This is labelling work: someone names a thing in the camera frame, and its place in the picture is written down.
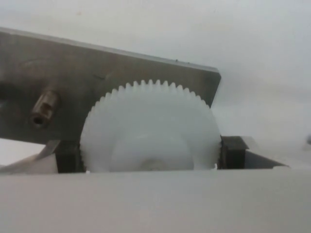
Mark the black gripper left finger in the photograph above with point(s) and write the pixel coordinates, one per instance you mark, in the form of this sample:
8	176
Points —
68	157

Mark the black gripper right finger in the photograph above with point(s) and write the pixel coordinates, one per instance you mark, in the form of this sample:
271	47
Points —
233	153

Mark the white large gear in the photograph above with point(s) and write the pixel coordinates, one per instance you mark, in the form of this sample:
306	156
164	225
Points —
150	121

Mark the white task board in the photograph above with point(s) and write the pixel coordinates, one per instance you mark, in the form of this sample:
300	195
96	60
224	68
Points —
73	72

